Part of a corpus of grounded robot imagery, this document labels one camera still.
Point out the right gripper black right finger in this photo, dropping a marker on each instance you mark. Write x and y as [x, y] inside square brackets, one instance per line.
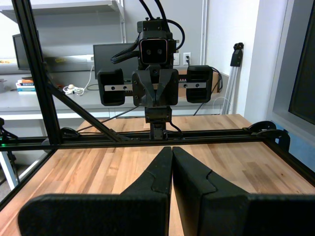
[221, 214]

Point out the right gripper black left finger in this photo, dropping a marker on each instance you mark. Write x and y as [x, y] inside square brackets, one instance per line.
[137, 209]

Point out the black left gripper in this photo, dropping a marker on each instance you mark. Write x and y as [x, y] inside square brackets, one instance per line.
[110, 96]

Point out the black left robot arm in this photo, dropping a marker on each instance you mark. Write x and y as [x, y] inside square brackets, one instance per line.
[158, 115]

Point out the black computer monitor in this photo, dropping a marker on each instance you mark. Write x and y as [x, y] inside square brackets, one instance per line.
[110, 59]
[21, 54]

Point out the brown cardboard box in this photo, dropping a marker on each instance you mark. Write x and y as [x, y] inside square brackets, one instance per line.
[216, 81]

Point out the black and silver tripod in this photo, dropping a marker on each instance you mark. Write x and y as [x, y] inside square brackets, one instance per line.
[237, 56]

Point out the stack of books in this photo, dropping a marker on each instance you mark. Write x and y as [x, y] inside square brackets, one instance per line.
[24, 88]

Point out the grey office desk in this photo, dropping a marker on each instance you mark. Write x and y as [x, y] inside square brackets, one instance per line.
[24, 100]

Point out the white wall outlet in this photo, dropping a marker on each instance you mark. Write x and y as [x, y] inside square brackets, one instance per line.
[176, 60]
[187, 59]

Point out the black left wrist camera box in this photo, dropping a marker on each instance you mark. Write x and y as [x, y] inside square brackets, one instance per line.
[153, 52]

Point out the black metal frame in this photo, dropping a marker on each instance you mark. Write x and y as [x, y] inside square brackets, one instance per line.
[38, 73]

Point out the white wall shelf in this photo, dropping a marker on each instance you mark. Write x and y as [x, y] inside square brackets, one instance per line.
[73, 6]

